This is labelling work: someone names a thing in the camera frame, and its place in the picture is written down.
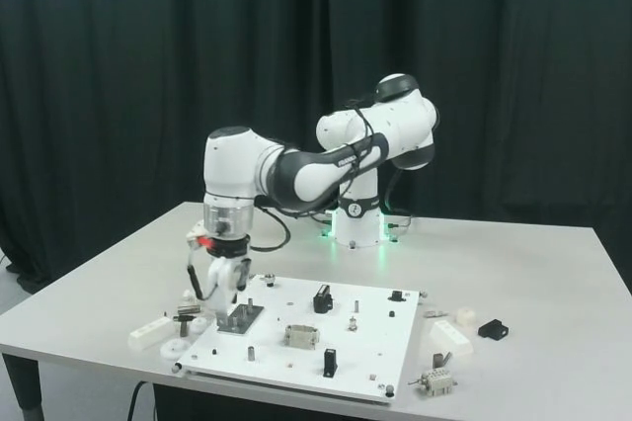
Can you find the beige connector plug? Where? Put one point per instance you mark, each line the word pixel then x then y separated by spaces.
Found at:
pixel 434 384

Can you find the white small gear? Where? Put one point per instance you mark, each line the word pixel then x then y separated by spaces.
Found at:
pixel 199 326

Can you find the white task board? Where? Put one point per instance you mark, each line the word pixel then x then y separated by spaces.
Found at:
pixel 296 362

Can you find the dark table leg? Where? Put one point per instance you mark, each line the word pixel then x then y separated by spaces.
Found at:
pixel 22 391

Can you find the beige connector housing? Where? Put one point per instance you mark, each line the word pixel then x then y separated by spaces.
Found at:
pixel 301 337

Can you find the white long peg holder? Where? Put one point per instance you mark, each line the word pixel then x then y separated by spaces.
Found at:
pixel 150 333
pixel 450 339

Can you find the dark metal bolt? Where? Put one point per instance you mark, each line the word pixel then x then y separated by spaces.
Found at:
pixel 185 327

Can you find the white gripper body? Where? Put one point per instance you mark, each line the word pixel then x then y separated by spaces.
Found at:
pixel 219 282

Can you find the small flat metal part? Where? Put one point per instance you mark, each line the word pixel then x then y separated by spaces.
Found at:
pixel 434 313

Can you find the metal BNC plug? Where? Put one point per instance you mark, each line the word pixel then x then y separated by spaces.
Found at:
pixel 352 324

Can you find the white holder with metal part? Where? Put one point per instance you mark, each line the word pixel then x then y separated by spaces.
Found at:
pixel 187 298

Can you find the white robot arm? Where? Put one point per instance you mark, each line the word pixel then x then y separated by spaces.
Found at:
pixel 395 124

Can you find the black rod with red tag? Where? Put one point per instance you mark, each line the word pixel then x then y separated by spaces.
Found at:
pixel 194 282

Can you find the white large gear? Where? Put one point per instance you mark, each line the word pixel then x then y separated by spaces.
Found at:
pixel 174 349

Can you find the black curtains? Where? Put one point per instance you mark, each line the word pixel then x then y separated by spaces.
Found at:
pixel 99 45

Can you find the small black plug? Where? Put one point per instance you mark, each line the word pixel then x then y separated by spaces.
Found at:
pixel 397 296

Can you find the metal round peg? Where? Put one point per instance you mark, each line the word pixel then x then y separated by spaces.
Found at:
pixel 190 313
pixel 251 306
pixel 251 354
pixel 244 313

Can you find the metal square peg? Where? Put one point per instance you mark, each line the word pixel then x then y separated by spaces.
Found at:
pixel 438 361

